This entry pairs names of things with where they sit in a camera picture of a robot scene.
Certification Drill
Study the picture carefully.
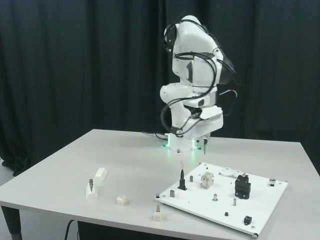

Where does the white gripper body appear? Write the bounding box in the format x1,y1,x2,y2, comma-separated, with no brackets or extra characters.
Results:
184,111,225,141

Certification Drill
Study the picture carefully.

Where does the white round peg holder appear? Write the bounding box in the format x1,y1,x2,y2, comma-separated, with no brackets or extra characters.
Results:
85,186,100,200

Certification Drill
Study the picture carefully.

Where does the flat white mounting plate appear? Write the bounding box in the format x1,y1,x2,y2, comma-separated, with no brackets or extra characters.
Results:
199,106,223,120

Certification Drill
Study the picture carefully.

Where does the white large gear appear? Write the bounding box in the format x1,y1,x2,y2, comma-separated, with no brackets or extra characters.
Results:
220,166,234,177

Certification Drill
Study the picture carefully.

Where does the beige connector block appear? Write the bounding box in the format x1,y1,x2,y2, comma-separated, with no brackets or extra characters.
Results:
201,171,214,190

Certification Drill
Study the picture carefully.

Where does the white task board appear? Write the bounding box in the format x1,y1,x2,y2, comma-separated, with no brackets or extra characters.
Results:
157,161,289,237

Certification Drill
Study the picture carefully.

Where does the small white cube holder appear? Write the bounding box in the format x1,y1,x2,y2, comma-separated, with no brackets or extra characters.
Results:
116,194,131,206

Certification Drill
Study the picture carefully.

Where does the long white empty holder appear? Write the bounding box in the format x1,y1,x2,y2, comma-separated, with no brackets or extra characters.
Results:
94,166,109,181

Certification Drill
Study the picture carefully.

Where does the black controller box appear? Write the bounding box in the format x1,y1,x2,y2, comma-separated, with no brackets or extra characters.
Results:
77,221,191,240

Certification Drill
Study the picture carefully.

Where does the black curtain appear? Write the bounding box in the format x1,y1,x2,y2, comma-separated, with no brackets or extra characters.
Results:
0,0,320,176

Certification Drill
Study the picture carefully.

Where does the black table leg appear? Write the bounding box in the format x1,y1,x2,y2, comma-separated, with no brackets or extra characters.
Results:
0,205,21,240

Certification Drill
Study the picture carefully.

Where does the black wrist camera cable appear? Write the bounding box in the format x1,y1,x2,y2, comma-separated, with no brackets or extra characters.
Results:
160,98,201,136

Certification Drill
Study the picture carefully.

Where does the black base cable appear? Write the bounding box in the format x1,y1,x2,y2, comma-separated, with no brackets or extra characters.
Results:
142,131,171,141

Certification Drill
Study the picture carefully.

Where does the black plug with short cable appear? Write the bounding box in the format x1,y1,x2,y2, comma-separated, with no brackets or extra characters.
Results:
177,161,188,190

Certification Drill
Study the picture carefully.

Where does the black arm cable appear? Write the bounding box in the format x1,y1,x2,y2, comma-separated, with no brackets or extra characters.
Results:
161,21,243,101

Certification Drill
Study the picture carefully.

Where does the black floor cable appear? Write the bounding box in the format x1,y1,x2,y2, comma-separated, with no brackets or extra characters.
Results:
65,219,78,240

